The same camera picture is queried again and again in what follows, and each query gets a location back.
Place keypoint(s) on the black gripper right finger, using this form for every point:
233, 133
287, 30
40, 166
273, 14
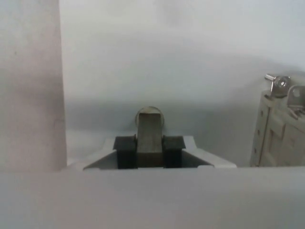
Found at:
172, 152

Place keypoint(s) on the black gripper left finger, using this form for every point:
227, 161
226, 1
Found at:
125, 152

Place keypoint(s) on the metal square peg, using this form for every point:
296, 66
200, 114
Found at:
149, 138

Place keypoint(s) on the white task board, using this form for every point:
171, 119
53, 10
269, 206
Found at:
166, 59

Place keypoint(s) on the beige waterproof plug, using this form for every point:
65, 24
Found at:
276, 133

